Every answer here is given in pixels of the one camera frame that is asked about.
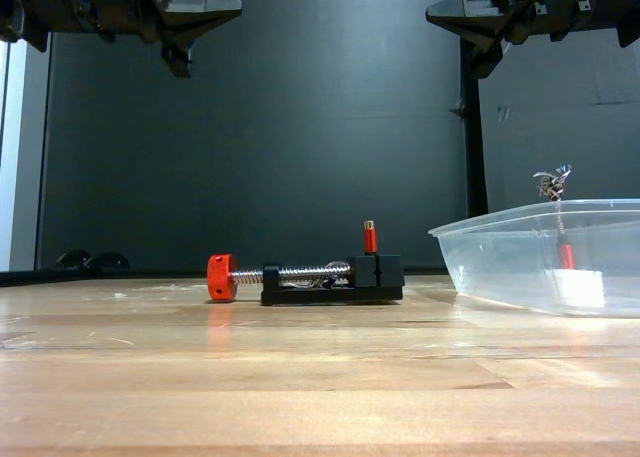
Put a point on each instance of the black clamp hub red knob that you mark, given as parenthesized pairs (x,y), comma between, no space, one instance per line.
(325,294)

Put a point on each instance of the black curved bracket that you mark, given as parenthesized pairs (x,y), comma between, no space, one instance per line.
(109,261)
(72,258)

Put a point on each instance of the white foam block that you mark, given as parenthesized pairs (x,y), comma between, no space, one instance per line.
(580,287)

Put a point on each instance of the clear plastic tub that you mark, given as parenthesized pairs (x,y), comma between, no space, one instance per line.
(500,272)

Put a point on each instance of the red rca socket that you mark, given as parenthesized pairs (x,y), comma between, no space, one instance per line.
(370,239)

